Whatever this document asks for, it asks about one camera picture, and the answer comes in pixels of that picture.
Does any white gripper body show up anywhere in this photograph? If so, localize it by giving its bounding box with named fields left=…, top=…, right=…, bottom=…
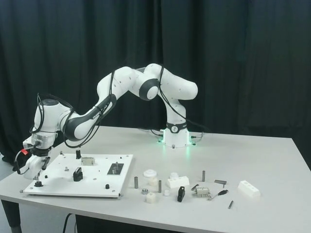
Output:
left=24, top=156, right=43, bottom=180

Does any black table leg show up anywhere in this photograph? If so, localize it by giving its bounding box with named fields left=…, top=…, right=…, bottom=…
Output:
left=0, top=198, right=22, bottom=233

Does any white task board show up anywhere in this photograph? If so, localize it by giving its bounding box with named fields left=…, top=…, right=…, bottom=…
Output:
left=22, top=153, right=135, bottom=199

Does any long white holder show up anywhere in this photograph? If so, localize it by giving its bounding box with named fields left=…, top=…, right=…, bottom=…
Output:
left=166, top=175, right=190, bottom=189
left=237, top=180, right=261, bottom=198

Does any black D-SUB plug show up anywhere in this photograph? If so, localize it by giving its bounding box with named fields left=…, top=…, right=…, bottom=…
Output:
left=177, top=186, right=187, bottom=202

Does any beige waterproof plug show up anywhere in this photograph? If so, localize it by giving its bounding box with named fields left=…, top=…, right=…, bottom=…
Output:
left=192, top=186, right=207, bottom=196

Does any black USB plug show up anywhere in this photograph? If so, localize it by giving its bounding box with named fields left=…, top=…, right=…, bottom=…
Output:
left=207, top=189, right=228, bottom=201

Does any black curtain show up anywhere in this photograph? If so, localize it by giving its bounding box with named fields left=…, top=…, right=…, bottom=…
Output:
left=0, top=0, right=311, bottom=161

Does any black floor cable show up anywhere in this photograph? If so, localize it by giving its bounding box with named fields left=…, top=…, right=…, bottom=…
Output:
left=63, top=213, right=76, bottom=233

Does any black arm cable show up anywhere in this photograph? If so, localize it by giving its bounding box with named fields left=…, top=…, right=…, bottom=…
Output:
left=35, top=65, right=171, bottom=150

